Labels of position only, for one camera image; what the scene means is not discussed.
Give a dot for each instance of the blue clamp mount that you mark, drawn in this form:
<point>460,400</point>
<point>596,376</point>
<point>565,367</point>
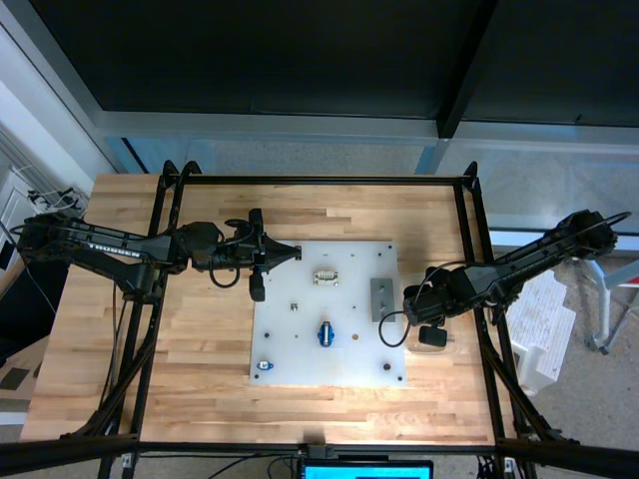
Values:
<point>325,334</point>

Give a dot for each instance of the blue laptop screen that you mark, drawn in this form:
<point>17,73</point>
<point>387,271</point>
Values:
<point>364,471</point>

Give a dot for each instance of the small blue mount white block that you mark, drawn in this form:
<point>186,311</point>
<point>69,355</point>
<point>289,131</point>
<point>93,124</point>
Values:
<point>263,365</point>

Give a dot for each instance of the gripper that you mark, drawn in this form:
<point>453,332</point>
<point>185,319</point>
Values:
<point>433,337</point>
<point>234,257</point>

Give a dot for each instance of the black aluminium frame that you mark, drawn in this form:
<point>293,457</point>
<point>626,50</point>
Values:
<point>319,180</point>

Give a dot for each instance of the brown cardboard box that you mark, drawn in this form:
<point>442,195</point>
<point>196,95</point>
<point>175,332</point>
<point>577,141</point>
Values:
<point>20,359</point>

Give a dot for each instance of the black pillar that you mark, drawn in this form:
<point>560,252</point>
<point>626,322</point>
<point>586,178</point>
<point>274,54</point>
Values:
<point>464,75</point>

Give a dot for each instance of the clear plastic tub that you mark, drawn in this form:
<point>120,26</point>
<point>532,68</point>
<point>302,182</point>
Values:
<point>451,346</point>

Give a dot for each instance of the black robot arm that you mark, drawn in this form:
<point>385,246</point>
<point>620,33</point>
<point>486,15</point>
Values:
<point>529,264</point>
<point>150,249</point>

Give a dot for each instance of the grey metal stand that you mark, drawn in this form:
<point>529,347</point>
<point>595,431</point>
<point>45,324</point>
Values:
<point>604,309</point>

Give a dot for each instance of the black table-level camera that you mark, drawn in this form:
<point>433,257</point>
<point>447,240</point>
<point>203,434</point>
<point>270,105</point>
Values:
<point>319,451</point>

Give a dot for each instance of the beige multi-pin connector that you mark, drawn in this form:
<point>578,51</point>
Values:
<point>327,278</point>

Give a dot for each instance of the black cabinet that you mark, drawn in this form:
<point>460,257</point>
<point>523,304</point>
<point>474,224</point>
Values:
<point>25,309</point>

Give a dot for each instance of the grey aluminium slotted block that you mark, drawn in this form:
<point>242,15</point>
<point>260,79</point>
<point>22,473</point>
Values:
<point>383,294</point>

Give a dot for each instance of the white foam block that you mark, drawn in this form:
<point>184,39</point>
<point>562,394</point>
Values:
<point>544,339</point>

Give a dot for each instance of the white taskboard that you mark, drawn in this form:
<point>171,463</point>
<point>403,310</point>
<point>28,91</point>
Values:
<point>309,359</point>

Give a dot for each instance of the white corner bracket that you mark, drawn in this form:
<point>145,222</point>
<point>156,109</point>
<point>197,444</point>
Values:
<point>509,464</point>
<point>126,460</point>

